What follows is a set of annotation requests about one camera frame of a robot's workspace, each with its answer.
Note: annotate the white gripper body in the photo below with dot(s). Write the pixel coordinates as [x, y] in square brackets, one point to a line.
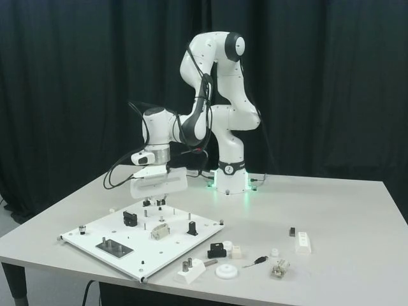
[159, 189]

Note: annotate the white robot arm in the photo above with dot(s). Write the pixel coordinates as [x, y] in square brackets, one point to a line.
[229, 150]

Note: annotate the flat white mounting plate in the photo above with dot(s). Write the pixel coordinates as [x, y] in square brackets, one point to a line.
[153, 172]

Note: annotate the white task board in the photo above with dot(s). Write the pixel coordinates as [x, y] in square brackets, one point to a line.
[134, 239]

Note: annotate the metal round peg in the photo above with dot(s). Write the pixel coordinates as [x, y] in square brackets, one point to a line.
[212, 263]
[184, 266]
[190, 263]

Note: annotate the black D-SUB plug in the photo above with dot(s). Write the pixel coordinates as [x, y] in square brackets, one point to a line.
[217, 250]

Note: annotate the metal bolt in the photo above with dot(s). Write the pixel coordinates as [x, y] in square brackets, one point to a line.
[82, 229]

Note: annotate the white holder with pegs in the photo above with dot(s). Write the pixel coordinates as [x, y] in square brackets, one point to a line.
[191, 274]

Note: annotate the white medium gear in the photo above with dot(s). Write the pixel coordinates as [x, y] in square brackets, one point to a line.
[228, 244]

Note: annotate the white cube holder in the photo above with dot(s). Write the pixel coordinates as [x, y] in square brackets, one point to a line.
[236, 252]

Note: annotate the white large gear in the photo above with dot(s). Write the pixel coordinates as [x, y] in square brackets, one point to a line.
[226, 273]

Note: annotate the white small gear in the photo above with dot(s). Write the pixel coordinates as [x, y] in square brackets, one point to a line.
[274, 252]

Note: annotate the black curtain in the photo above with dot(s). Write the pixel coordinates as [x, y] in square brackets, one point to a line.
[63, 95]

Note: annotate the black Ethernet plug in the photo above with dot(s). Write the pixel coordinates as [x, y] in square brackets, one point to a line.
[292, 232]

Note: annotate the beige metal waterproof plug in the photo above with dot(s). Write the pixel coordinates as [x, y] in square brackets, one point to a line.
[278, 270]

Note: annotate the white holder with holes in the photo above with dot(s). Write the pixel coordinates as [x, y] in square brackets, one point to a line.
[303, 243]

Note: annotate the black table leg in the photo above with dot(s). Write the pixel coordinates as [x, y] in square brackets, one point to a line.
[14, 283]

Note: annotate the small white wrist camera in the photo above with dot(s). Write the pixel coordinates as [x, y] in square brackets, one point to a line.
[141, 158]

